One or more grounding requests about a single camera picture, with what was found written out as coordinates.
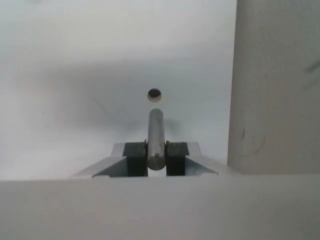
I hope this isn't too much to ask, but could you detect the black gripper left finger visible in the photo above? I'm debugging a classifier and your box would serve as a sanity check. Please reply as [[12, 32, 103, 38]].
[[71, 142, 149, 180]]

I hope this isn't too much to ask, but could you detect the metal round peg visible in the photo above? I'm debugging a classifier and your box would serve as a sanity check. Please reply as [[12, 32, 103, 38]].
[[146, 108, 167, 172]]

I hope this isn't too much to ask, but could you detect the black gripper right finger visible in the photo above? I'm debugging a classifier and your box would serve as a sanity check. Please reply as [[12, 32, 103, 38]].
[[164, 141, 219, 177]]

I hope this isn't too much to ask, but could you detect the white task board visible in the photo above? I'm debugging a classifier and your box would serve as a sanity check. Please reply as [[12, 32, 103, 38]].
[[0, 0, 238, 181]]

